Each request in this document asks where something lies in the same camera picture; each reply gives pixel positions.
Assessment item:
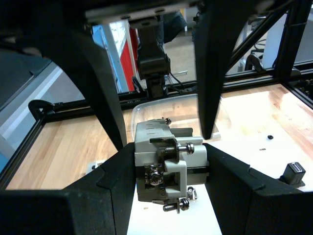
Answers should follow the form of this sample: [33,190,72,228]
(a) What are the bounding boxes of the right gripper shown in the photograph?
[84,0,203,27]

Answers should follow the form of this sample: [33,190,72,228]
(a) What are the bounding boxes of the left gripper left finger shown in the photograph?
[0,142,136,235]

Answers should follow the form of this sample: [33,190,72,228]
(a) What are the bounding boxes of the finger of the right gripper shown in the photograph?
[194,0,255,140]
[39,19,127,150]

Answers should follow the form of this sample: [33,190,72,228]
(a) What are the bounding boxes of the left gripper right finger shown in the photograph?
[204,142,313,235]

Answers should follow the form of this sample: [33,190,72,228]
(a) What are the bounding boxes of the grey HAN10E connector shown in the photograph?
[134,117,208,214]

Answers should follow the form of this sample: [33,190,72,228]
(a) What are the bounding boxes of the red cabinet panel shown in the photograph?
[120,27,138,93]

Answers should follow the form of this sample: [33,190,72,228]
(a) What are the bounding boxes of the clear plastic tub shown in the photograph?
[131,94,232,144]

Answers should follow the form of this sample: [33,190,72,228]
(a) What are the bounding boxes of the grey metal ledge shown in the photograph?
[0,57,86,157]

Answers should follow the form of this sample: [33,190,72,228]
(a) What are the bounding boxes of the white desk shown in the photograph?
[264,14,313,69]

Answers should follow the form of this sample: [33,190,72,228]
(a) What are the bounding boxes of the small silver metal fitting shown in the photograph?
[187,186,198,200]

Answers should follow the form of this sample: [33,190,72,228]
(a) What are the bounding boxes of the white board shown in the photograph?
[87,127,313,235]

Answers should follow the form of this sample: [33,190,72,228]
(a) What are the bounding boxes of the white partition frame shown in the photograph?
[91,21,130,94]

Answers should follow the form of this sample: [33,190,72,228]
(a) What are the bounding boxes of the black aluminium frame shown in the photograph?
[0,0,313,191]

